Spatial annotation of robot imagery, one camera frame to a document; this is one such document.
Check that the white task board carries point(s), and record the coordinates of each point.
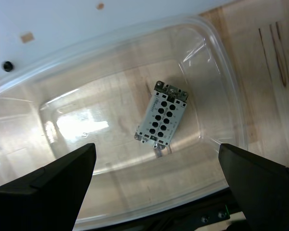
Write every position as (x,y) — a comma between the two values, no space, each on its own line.
(62,19)

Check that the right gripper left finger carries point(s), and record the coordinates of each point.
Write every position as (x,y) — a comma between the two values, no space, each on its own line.
(50,192)

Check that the clear plastic container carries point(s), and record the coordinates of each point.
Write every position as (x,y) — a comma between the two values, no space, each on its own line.
(86,101)

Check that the beige connector top half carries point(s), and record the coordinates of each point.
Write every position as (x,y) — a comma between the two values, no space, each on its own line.
(162,115)

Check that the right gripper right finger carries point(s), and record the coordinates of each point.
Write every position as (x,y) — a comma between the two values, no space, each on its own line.
(262,192)

